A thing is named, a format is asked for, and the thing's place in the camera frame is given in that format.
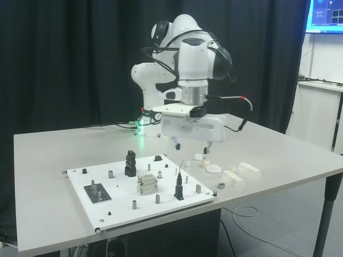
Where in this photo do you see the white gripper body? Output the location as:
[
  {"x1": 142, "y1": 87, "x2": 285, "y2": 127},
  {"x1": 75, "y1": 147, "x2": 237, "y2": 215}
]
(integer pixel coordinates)
[{"x1": 160, "y1": 113, "x2": 229, "y2": 143}]

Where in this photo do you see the white large gear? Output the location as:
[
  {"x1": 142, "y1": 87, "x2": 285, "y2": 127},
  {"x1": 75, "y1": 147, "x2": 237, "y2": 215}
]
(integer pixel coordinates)
[{"x1": 206, "y1": 164, "x2": 223, "y2": 175}]

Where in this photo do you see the long white peg holder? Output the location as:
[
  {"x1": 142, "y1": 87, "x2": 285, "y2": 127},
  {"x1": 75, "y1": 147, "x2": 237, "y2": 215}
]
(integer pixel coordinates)
[
  {"x1": 220, "y1": 170, "x2": 245, "y2": 188},
  {"x1": 237, "y1": 161, "x2": 262, "y2": 178}
]

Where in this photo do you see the metal rectangular multi-pin connector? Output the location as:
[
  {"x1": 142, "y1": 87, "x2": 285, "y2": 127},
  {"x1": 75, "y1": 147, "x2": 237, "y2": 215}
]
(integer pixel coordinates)
[{"x1": 137, "y1": 173, "x2": 158, "y2": 193}]

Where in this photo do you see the black D-SUB plug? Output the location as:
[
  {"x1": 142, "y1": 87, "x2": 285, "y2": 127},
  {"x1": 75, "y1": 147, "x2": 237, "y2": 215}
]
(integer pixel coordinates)
[{"x1": 124, "y1": 150, "x2": 138, "y2": 178}]

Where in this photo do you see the white cabinet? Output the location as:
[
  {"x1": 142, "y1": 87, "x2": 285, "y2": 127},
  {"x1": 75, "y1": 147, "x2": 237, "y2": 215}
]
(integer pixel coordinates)
[{"x1": 290, "y1": 79, "x2": 343, "y2": 156}]

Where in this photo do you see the white task board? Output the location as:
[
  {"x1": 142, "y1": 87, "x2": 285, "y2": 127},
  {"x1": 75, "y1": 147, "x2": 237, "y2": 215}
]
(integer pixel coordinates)
[{"x1": 62, "y1": 154, "x2": 218, "y2": 234}]

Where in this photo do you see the black curtain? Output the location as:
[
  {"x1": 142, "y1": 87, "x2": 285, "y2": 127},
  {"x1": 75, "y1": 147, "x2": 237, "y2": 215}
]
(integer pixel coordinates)
[{"x1": 0, "y1": 0, "x2": 309, "y2": 140}]

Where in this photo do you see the black table leg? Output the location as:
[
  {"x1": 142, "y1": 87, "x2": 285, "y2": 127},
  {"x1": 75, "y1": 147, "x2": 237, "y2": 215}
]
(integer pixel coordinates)
[{"x1": 312, "y1": 172, "x2": 336, "y2": 257}]

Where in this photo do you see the blue screen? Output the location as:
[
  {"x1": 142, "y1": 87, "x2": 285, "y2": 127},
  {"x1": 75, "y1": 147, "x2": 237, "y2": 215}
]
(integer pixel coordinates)
[{"x1": 305, "y1": 0, "x2": 343, "y2": 35}]

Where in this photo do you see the black plug with short cable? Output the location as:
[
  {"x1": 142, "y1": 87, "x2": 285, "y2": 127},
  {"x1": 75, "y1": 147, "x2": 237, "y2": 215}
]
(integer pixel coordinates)
[{"x1": 173, "y1": 160, "x2": 186, "y2": 201}]

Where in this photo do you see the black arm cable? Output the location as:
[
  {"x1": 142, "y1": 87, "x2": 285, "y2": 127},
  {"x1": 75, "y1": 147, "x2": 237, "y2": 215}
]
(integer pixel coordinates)
[{"x1": 140, "y1": 28, "x2": 237, "y2": 84}]

